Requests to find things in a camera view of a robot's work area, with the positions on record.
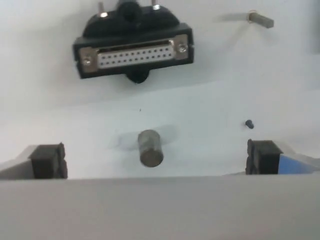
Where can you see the thin metal peg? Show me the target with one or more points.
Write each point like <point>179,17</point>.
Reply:
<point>261,20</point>

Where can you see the small black screw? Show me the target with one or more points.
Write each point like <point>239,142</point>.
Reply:
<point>249,124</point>

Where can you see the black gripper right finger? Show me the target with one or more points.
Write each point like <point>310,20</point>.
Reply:
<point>265,157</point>

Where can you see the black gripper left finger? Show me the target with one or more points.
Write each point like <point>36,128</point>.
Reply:
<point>45,162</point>

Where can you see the white task board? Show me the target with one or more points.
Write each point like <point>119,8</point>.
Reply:
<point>50,105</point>

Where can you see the metal round peg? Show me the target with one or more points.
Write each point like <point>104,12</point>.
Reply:
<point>150,150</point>

